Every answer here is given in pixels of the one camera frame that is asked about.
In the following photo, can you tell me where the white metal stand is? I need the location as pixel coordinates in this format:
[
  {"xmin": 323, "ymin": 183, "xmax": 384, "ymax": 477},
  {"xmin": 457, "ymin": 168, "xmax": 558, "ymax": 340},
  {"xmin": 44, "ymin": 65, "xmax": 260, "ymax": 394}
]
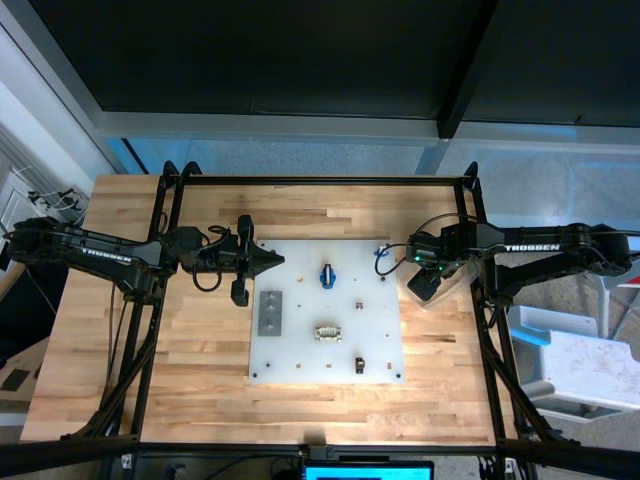
[{"xmin": 596, "ymin": 272, "xmax": 640, "ymax": 352}]

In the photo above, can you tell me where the black table frame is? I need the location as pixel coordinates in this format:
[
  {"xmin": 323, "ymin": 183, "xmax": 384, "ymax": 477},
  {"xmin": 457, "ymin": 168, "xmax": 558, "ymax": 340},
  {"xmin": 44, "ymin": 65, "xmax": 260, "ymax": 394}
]
[{"xmin": 0, "ymin": 159, "xmax": 640, "ymax": 480}]

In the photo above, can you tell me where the cardboard box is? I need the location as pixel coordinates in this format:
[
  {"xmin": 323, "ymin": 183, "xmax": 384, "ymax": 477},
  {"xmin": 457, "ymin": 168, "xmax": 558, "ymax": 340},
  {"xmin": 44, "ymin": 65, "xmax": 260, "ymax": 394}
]
[{"xmin": 0, "ymin": 337, "xmax": 52, "ymax": 402}]

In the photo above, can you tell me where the white step stool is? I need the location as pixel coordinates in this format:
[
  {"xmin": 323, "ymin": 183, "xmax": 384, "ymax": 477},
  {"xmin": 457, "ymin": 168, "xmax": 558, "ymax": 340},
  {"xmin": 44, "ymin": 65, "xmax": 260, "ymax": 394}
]
[{"xmin": 507, "ymin": 303, "xmax": 640, "ymax": 427}]

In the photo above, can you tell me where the screen with blue edge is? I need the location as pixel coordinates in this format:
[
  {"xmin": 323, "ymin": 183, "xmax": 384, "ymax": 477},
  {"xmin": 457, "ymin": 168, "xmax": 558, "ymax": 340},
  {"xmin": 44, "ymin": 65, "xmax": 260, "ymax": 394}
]
[{"xmin": 301, "ymin": 460, "xmax": 436, "ymax": 480}]

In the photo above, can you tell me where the grey metal bar plate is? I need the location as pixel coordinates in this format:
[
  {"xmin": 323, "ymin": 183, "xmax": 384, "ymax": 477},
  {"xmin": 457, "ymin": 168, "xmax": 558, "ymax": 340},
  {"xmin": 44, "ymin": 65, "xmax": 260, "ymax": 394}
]
[{"xmin": 257, "ymin": 288, "xmax": 285, "ymax": 337}]

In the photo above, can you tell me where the clear plastic tub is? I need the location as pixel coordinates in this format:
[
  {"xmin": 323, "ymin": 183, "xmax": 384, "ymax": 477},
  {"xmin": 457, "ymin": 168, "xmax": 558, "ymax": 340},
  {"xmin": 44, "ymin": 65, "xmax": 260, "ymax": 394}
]
[{"xmin": 397, "ymin": 234, "xmax": 480, "ymax": 314}]

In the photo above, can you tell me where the beige connector housing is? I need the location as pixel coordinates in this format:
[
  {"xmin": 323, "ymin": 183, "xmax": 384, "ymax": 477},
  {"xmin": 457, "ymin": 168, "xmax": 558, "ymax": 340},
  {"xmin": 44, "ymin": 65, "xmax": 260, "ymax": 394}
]
[{"xmin": 314, "ymin": 324, "xmax": 347, "ymax": 344}]

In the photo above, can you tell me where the white task board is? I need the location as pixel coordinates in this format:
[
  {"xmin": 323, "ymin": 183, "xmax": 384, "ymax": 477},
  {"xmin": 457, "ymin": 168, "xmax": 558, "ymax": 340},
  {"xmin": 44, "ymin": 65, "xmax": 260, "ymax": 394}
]
[{"xmin": 248, "ymin": 237, "xmax": 406, "ymax": 386}]

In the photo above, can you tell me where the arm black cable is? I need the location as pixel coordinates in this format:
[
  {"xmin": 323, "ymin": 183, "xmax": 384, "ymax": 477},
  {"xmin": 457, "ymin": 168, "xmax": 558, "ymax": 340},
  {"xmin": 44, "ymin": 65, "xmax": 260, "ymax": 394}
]
[
  {"xmin": 191, "ymin": 224, "xmax": 231, "ymax": 294},
  {"xmin": 374, "ymin": 213, "xmax": 484, "ymax": 277}
]

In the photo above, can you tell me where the black wall post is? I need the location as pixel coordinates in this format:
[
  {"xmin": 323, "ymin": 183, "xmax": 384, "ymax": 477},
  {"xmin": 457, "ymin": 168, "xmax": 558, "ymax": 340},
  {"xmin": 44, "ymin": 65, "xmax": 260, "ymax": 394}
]
[{"xmin": 436, "ymin": 0, "xmax": 502, "ymax": 141}]

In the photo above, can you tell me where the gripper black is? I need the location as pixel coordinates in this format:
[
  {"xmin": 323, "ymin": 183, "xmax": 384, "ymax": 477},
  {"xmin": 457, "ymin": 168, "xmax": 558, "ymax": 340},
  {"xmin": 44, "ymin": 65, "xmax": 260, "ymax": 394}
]
[
  {"xmin": 215, "ymin": 214, "xmax": 286, "ymax": 308},
  {"xmin": 406, "ymin": 226, "xmax": 459, "ymax": 303}
]

